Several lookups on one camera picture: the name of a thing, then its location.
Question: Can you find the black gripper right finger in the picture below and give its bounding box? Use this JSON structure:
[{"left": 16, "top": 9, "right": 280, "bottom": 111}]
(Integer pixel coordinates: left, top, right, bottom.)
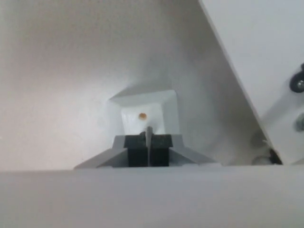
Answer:
[{"left": 150, "top": 133, "right": 218, "bottom": 167}]

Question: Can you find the metal round peg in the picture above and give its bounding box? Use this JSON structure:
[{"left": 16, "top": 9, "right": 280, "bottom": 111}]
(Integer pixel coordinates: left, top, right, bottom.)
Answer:
[{"left": 145, "top": 125, "right": 153, "bottom": 167}]

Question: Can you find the white task board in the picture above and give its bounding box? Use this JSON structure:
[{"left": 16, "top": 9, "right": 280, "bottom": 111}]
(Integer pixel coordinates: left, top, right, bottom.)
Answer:
[{"left": 198, "top": 0, "right": 304, "bottom": 166}]

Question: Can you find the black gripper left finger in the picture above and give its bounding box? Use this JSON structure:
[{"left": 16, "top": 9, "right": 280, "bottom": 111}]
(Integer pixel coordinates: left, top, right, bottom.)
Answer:
[{"left": 73, "top": 134, "right": 149, "bottom": 170}]

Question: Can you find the white empty peg holder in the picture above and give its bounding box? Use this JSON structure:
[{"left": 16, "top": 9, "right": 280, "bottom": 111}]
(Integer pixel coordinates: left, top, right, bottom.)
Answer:
[{"left": 108, "top": 88, "right": 179, "bottom": 137}]

